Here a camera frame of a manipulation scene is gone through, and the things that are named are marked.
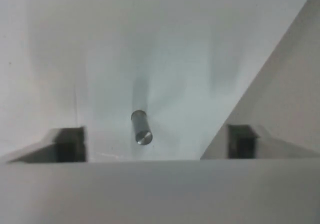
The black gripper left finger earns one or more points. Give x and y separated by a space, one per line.
70 146

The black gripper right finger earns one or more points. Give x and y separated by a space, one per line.
243 144

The metal round peg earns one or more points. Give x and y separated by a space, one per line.
140 126

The white task board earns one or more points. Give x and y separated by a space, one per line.
75 59

